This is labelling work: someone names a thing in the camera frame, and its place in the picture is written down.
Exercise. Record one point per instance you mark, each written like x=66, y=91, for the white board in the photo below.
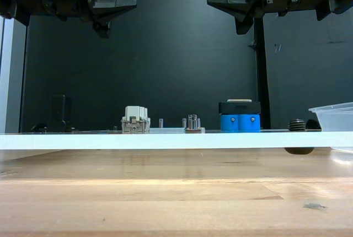
x=138, y=141

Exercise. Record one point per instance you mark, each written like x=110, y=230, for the black bolt head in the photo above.
x=299, y=151

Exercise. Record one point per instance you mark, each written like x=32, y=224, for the blue and black connector socket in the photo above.
x=240, y=122

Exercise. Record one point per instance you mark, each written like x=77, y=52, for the clear plastic tub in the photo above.
x=337, y=117

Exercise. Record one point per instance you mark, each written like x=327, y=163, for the beige connector housing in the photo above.
x=135, y=121

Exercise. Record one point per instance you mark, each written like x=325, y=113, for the black clamp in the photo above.
x=59, y=110

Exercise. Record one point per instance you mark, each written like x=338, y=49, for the small metal clamp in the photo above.
x=193, y=124

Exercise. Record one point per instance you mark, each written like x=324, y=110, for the black threaded stud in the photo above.
x=296, y=125

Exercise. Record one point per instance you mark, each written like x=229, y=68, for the black wall pillar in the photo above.
x=260, y=82

